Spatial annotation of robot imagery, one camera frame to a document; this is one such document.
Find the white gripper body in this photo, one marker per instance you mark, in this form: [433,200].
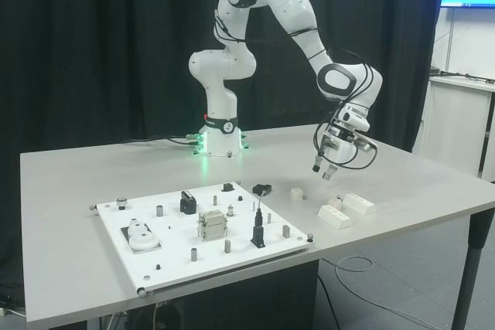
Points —
[340,150]

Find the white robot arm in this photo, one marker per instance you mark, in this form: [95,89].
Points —
[222,86]

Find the small white holder with part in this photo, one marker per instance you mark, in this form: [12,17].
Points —
[335,202]

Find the small white cube holder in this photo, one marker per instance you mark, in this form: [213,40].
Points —
[296,194]

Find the long white holder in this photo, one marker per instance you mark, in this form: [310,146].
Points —
[360,204]
[335,217]

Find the metal square peg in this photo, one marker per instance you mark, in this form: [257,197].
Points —
[286,231]
[227,246]

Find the black Ethernet plug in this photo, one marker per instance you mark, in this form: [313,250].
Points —
[227,187]

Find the small metal socket plug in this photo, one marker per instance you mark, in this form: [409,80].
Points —
[231,211]

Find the metal waterproof plug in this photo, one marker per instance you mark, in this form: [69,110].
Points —
[211,223]

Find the black D-SUB plug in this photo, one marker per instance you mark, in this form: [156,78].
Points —
[188,203]

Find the white task board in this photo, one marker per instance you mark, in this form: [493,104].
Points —
[216,264]

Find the black table leg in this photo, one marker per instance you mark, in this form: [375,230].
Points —
[473,260]

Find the white large gear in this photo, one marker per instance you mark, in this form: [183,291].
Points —
[144,242]

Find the white medium gear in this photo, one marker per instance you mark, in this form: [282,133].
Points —
[139,231]

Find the white small gear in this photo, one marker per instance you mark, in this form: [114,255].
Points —
[135,222]

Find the metal BNC plug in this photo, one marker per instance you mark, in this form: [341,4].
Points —
[121,203]

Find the black curtain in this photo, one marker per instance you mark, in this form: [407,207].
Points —
[85,44]

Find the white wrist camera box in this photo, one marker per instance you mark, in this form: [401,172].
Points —
[350,116]

